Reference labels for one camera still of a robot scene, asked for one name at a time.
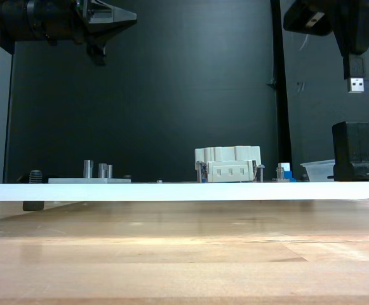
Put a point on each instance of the silver metal peg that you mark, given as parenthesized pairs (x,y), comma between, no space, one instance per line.
(88,168)
(110,172)
(102,171)

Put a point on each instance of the black wall column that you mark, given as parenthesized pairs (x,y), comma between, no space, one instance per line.
(281,95)

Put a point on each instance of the black USB connector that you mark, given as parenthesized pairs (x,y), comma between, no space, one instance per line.
(355,68)

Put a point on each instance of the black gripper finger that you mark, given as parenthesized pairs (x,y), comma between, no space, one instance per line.
(357,28)
(108,31)
(124,14)

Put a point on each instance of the white task board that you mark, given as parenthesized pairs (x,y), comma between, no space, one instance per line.
(171,192)

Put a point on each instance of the silver standoff screw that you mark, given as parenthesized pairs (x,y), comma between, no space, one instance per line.
(260,174)
(198,173)

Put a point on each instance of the blue white connector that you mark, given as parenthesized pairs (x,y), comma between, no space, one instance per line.
(287,175)

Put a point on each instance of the black board screw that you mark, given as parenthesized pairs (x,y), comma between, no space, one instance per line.
(35,177)
(304,178)
(127,176)

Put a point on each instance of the black USB socket holder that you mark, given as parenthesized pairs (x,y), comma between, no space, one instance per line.
(352,149)

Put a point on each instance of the clear plastic tub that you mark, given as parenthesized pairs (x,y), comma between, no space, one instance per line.
(317,171)

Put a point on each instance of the small grey metal clamp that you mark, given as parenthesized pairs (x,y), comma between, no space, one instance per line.
(279,174)

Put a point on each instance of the beige multi-pin connector housing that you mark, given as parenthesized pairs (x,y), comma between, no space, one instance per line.
(228,154)

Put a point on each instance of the grey metal plate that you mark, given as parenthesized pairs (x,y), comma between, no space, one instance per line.
(76,180)

